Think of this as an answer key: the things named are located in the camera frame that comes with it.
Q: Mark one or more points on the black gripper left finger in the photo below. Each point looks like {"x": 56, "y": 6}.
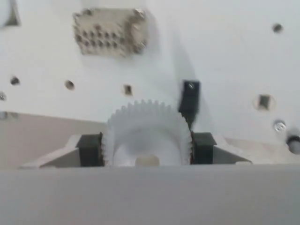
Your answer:
{"x": 90, "y": 150}

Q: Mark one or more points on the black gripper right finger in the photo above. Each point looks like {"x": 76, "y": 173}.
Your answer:
{"x": 202, "y": 148}

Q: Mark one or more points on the white medium gear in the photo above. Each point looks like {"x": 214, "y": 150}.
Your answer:
{"x": 145, "y": 126}

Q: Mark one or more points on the black upright plug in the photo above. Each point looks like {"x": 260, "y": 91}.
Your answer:
{"x": 190, "y": 98}

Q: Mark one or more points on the white task board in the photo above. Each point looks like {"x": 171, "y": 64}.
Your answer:
{"x": 222, "y": 47}

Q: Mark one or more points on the beige multi-pin connector block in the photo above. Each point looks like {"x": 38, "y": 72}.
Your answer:
{"x": 105, "y": 32}

